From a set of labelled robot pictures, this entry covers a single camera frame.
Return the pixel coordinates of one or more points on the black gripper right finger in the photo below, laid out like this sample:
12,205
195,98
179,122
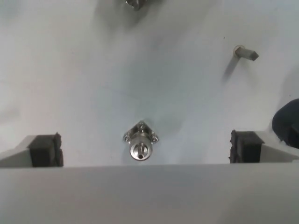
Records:
245,148

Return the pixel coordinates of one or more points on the small black round knob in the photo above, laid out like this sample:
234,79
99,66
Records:
288,123

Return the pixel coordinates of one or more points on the white task board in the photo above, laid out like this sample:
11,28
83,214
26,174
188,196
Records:
93,70

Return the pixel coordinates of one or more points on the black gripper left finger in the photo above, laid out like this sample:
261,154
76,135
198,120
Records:
44,151

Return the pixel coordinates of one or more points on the metal BNC plug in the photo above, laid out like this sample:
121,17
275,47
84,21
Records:
140,151

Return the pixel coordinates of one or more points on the slim metal square peg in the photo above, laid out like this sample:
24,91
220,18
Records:
247,53

